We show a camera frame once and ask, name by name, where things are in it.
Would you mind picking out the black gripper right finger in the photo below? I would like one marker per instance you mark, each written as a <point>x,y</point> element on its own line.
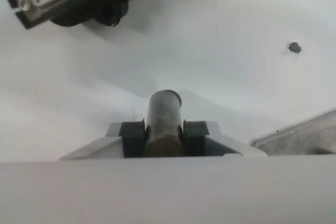
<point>194,140</point>

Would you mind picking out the white task board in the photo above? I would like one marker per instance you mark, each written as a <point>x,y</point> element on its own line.
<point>78,77</point>

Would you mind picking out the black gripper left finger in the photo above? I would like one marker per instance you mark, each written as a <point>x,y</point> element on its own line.
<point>131,140</point>

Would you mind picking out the metal round peg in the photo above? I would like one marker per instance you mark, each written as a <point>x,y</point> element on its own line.
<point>163,119</point>

